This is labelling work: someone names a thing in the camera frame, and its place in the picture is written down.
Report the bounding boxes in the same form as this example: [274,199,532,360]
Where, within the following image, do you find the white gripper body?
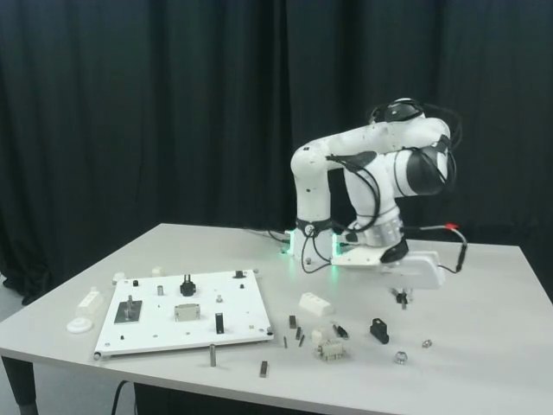
[378,252,445,291]

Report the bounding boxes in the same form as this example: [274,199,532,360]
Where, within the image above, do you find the black D-SUB plug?
[369,317,391,345]

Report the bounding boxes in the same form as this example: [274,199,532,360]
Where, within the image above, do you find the long white holder with holes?
[75,290,106,317]
[298,291,334,317]

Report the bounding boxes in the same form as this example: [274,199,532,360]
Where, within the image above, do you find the beige waterproof plug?
[313,339,349,360]

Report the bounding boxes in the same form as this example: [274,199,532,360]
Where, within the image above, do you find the white task board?
[92,267,276,361]

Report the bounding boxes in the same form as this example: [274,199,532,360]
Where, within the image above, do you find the black cabinet under table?
[133,382,260,415]

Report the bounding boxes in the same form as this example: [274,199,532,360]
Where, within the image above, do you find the white large gear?
[65,317,92,335]

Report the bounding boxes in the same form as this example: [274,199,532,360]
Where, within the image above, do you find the black curtains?
[0,0,553,303]

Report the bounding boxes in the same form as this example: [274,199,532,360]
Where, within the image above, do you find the dark table leg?
[0,356,38,415]

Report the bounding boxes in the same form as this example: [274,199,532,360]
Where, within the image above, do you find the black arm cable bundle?
[300,99,466,276]

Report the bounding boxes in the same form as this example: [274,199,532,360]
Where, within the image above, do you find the black base cable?
[244,227,289,246]

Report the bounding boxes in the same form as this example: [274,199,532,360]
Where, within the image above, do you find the black floor cable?
[112,379,133,415]

